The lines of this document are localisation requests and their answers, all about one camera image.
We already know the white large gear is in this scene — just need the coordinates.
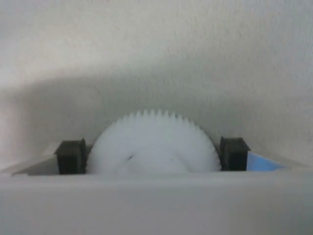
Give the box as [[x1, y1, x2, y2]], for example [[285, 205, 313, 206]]
[[88, 109, 220, 175]]

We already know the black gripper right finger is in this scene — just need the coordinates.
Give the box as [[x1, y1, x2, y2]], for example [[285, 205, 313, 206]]
[[219, 136, 292, 172]]

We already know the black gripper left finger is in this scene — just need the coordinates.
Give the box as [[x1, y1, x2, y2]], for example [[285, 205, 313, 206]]
[[11, 138, 88, 175]]

